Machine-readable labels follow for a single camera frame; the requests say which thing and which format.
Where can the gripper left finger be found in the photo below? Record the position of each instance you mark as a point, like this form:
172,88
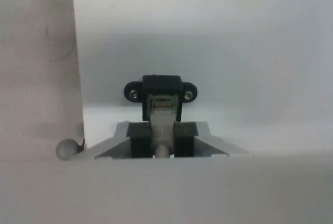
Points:
140,143

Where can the clear Ethernet plug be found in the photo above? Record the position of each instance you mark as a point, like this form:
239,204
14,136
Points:
162,128

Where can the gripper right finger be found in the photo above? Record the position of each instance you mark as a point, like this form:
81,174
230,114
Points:
184,143

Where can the white task board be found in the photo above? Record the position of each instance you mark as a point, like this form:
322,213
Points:
234,52

